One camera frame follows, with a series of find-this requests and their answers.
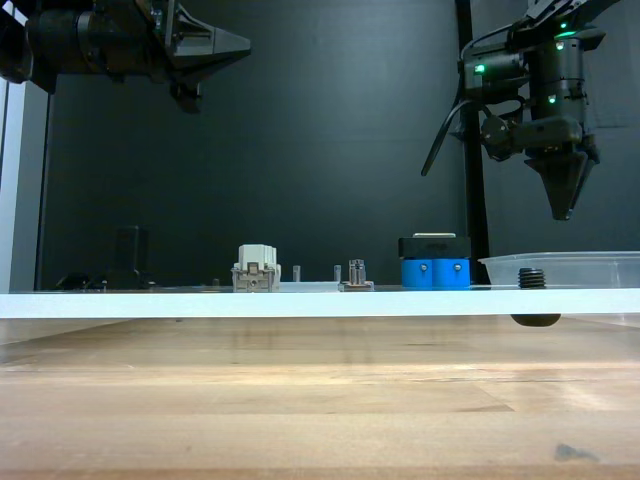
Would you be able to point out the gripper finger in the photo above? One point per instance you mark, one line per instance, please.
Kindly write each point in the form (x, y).
(230, 47)
(557, 185)
(584, 175)

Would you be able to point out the black vertical pillar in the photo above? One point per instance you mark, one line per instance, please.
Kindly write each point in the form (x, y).
(475, 210)

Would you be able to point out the clear plastic tub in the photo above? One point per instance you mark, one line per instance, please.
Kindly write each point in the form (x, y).
(600, 272)

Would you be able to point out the black M12 bolt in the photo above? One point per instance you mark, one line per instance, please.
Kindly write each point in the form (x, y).
(531, 279)

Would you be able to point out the blue D-sub connector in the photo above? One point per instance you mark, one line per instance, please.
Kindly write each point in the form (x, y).
(434, 272)

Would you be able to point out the beige connector housing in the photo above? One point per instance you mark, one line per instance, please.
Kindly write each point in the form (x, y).
(255, 260)

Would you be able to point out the silver bolt with square base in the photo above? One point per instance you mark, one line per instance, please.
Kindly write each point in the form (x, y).
(356, 277)

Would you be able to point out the clear block with metal posts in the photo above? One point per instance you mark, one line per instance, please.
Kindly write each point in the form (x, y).
(310, 286)

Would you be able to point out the white mounting board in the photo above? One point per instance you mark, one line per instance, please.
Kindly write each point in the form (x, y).
(250, 305)

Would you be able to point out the grey window frame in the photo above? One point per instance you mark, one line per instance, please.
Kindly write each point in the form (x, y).
(20, 200)

